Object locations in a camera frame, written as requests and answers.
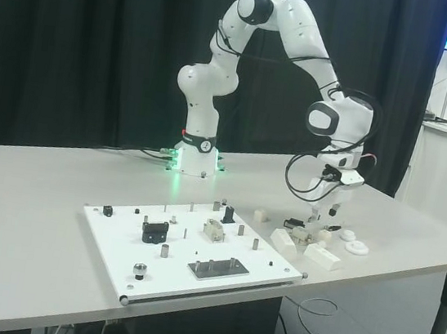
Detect white cabinet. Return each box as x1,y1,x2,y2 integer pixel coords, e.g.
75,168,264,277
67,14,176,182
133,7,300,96
389,113,447,238

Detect black curtain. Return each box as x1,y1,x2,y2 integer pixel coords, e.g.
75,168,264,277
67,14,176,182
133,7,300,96
0,0,447,334

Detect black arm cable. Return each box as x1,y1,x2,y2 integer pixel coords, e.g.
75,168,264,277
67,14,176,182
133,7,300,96
201,17,391,163

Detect black looped gripper cable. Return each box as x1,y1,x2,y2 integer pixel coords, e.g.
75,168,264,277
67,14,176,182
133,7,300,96
281,141,335,203

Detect white large gear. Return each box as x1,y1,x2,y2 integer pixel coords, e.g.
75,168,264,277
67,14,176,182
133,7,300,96
343,239,372,258

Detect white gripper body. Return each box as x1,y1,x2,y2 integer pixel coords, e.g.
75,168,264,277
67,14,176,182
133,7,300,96
299,172,357,212

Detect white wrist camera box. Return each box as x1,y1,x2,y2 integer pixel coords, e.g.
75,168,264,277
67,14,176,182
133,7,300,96
334,151,362,172

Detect small white cube holder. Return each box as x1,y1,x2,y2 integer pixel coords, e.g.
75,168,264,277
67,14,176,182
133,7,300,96
252,207,271,225

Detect white task board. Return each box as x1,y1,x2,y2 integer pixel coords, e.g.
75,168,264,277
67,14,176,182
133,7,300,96
70,181,318,330

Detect metal bolt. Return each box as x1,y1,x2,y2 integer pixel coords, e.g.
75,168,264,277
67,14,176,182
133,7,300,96
131,262,147,283

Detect long white peg holder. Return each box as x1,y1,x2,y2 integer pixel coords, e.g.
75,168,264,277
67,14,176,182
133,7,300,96
268,227,302,257
302,243,346,272

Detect black D-SUB plug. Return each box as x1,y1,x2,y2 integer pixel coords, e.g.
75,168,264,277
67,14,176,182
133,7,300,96
139,215,171,247

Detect black base cables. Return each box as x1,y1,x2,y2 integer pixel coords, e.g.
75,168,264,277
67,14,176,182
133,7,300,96
96,138,178,167

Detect beige connector plug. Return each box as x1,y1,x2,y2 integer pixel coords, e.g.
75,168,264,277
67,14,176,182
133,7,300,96
291,225,316,247

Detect white medium gear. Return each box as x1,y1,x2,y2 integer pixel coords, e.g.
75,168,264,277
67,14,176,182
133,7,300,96
338,228,359,243

